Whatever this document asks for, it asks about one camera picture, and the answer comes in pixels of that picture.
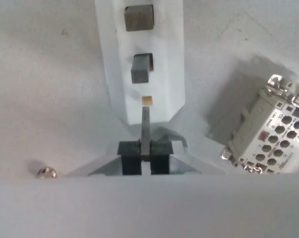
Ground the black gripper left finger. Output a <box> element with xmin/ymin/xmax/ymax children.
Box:
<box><xmin>63</xmin><ymin>140</ymin><xmax>143</xmax><ymax>177</ymax></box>

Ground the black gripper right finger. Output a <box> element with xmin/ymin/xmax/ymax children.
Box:
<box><xmin>150</xmin><ymin>140</ymin><xmax>202</xmax><ymax>176</ymax></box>

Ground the thin metal square peg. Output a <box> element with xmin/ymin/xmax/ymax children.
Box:
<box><xmin>140</xmin><ymin>105</ymin><xmax>153</xmax><ymax>160</ymax></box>

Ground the white peg holder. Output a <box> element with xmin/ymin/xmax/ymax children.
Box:
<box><xmin>94</xmin><ymin>0</ymin><xmax>185</xmax><ymax>125</ymax></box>

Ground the small metal bolt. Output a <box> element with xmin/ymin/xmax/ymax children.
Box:
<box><xmin>36</xmin><ymin>166</ymin><xmax>58</xmax><ymax>179</ymax></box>

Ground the grey multi-pin waterproof plug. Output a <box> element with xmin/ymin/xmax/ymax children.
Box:
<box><xmin>220</xmin><ymin>73</ymin><xmax>299</xmax><ymax>176</ymax></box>

